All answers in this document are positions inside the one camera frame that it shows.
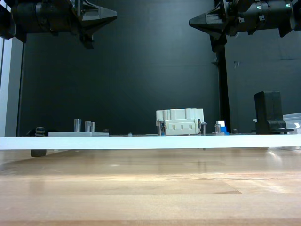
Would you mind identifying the small white blue socket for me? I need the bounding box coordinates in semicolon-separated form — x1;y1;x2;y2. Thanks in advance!
214;120;229;135

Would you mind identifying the white task board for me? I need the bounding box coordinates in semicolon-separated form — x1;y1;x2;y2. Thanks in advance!
0;135;301;151

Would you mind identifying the beige connector base socket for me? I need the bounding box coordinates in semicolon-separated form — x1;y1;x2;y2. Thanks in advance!
155;107;208;137

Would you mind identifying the black connector housing block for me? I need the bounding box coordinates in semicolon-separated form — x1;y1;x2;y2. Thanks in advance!
254;91;294;135

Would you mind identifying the grey metal plate with posts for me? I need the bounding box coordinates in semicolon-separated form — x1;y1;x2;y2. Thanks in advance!
48;119;110;137

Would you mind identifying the clear plastic tub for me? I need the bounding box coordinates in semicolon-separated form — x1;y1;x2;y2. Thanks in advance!
282;113;301;135

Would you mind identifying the black aluminium frame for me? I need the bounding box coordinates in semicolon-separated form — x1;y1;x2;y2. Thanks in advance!
212;52;232;135

